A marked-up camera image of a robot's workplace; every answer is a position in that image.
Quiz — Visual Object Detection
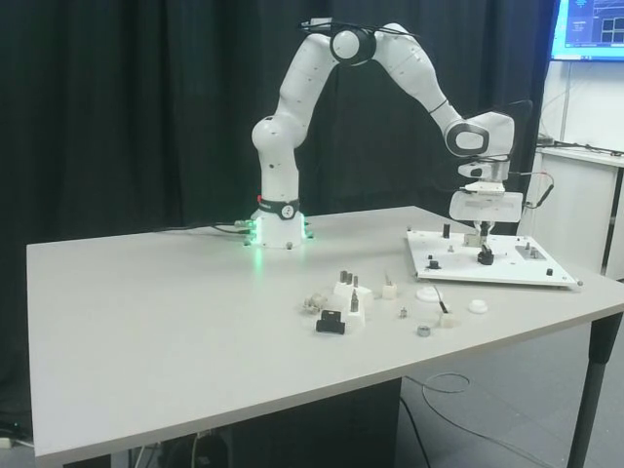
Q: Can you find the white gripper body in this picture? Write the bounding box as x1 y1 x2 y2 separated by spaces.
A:
448 190 526 224

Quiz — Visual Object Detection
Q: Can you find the tall white peg holder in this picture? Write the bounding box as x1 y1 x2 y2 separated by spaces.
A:
332 280 375 306

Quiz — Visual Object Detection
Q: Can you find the wide white peg holder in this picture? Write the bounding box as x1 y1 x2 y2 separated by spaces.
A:
339 304 369 328

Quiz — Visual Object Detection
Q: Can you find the white task board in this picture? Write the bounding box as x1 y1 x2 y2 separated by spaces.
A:
405 224 585 290

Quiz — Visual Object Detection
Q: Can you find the white cabinet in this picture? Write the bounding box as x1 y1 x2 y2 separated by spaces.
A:
516 143 624 282

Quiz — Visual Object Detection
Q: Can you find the black waterproof plug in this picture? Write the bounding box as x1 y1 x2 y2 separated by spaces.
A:
432 286 452 316

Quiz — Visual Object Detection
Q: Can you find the black D-SUB plug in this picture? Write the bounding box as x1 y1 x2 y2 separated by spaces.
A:
315 307 349 337

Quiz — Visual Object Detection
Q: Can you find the black table leg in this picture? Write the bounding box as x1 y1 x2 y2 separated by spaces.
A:
579 311 623 468

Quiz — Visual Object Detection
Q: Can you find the blue screen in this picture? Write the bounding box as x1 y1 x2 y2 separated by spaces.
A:
549 0 624 62

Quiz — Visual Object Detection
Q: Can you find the black curtain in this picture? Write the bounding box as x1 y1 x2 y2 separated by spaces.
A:
0 0 562 440

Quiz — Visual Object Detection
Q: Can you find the grey floor cable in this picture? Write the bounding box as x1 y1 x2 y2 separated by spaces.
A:
419 371 552 468

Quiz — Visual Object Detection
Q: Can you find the black floor cable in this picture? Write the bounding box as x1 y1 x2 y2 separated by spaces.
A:
399 394 436 468

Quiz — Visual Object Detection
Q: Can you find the black base cable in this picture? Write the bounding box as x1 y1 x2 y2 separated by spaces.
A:
163 219 257 235

